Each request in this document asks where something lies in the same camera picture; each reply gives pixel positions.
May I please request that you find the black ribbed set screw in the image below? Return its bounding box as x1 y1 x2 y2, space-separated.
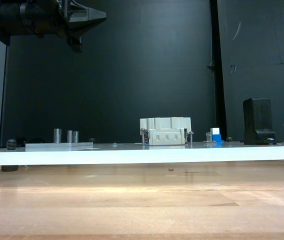
6 138 17 151

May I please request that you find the aluminium bar holder plate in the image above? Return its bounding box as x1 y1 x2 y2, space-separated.
24 142 94 152

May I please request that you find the white taskboard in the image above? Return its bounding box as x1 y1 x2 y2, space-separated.
0 142 284 167

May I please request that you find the blue and white connector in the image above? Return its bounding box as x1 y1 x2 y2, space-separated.
210 127 225 148

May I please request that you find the black vertical post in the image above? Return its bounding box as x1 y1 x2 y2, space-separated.
208 0 230 143

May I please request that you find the thick steel bar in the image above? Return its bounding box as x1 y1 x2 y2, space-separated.
53 128 63 144

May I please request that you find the white multi-pin connector housing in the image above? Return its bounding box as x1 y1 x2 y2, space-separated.
139 116 192 146

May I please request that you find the black connector hood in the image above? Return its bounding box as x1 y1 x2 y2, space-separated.
242 97 278 146

